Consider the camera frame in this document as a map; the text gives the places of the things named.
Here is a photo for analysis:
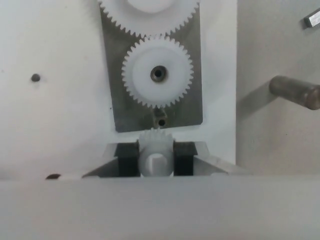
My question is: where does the metal square peg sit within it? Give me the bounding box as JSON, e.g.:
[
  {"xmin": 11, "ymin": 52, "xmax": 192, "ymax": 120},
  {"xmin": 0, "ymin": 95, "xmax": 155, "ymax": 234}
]
[{"xmin": 300, "ymin": 12, "xmax": 320, "ymax": 30}]

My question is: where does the metal round peg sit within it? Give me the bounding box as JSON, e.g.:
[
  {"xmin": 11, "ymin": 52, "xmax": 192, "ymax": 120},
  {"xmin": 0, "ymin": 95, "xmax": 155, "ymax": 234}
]
[{"xmin": 268, "ymin": 75, "xmax": 320, "ymax": 110}]

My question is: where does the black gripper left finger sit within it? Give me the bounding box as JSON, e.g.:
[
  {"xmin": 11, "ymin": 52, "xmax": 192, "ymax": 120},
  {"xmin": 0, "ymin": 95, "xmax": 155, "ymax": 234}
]
[{"xmin": 81, "ymin": 141, "xmax": 141, "ymax": 178}]

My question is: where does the white small gear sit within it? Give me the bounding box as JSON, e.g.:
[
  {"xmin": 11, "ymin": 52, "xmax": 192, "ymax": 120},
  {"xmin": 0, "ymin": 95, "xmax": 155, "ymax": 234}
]
[{"xmin": 137, "ymin": 126, "xmax": 176, "ymax": 178}]

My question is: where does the white medium gear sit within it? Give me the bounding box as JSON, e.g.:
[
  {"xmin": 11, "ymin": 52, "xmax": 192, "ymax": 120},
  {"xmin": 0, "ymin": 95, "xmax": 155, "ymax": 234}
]
[{"xmin": 121, "ymin": 34, "xmax": 195, "ymax": 109}]

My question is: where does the white large gear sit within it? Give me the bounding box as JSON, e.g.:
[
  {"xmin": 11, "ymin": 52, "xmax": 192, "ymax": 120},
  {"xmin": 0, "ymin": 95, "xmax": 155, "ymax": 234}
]
[{"xmin": 97, "ymin": 0, "xmax": 201, "ymax": 39}]

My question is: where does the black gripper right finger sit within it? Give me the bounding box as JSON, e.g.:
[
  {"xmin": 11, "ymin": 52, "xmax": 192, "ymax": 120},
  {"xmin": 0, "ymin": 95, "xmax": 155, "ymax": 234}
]
[{"xmin": 172, "ymin": 140, "xmax": 247, "ymax": 177}]

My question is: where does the white task board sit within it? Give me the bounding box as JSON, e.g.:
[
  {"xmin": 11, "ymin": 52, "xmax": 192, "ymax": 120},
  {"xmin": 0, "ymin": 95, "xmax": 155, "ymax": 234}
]
[{"xmin": 0, "ymin": 0, "xmax": 238, "ymax": 181}]

